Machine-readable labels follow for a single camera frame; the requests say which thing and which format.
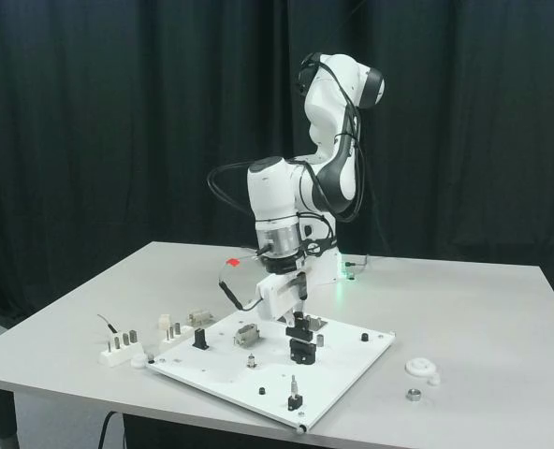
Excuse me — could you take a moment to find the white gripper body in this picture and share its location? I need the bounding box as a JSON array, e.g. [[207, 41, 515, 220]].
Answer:
[[255, 272, 307, 326]]

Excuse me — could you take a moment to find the black D-SUB plug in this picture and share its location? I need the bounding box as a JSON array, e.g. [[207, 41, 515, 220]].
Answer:
[[284, 313, 313, 343]]

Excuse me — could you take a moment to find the white task board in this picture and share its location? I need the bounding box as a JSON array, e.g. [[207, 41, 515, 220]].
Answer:
[[145, 306, 398, 434]]

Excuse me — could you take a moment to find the black equipment box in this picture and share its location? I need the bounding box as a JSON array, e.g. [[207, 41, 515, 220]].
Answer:
[[122, 413, 306, 449]]

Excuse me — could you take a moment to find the white large gear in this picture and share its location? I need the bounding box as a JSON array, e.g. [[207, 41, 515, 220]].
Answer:
[[404, 356, 440, 381]]

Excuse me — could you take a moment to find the white square peg holder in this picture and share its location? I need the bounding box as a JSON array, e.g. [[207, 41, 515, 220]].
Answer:
[[99, 340, 145, 369]]

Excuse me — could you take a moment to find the black curtain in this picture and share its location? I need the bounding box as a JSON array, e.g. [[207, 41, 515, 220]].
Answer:
[[0, 0, 554, 312]]

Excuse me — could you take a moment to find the grey table cable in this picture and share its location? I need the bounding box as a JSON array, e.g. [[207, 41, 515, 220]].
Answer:
[[343, 253, 371, 282]]

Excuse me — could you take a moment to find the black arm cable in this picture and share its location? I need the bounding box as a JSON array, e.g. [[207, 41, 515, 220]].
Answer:
[[207, 52, 368, 263]]

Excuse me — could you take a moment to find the black plug with thin cable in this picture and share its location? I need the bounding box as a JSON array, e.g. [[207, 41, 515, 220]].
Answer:
[[96, 313, 122, 336]]

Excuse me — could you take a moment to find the black floor cable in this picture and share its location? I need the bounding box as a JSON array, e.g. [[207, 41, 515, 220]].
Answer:
[[99, 410, 120, 449]]

